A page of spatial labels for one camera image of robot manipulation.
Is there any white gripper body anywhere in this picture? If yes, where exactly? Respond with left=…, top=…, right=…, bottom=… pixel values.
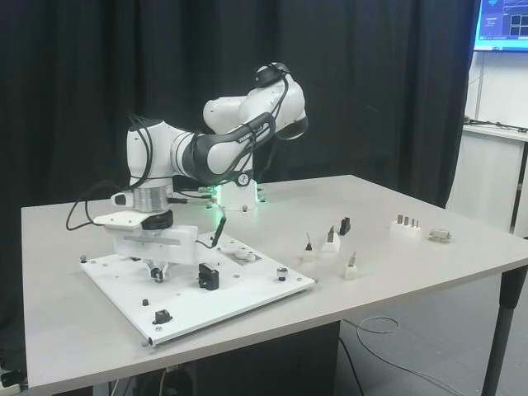
left=114, top=224, right=198, bottom=266

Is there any white task board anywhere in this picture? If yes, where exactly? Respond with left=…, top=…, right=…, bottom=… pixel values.
left=78, top=229, right=318, bottom=347

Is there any black D-SUB plug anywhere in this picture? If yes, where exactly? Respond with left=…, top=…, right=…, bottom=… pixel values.
left=197, top=262, right=219, bottom=290

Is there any flat white plate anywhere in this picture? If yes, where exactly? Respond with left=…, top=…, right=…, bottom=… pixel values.
left=92, top=210, right=144, bottom=231

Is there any thin black rod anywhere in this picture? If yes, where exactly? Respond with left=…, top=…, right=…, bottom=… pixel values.
left=211, top=214, right=228, bottom=248

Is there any black curtain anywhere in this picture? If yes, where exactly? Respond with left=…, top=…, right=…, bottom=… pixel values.
left=0, top=0, right=483, bottom=364

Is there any long white holder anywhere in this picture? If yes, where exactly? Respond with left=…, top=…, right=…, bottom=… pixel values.
left=389, top=220, right=422, bottom=240

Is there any black table leg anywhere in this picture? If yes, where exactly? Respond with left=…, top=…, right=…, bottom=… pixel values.
left=480, top=270, right=519, bottom=396

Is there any blue screen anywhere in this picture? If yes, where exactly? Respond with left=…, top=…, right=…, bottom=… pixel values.
left=473, top=0, right=528, bottom=54

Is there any black cable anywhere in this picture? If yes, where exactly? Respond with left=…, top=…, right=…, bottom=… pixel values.
left=127, top=61, right=292, bottom=189
left=64, top=177, right=144, bottom=232

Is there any grey floor cable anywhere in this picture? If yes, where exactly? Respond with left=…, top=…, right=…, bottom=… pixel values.
left=341, top=316, right=528, bottom=396

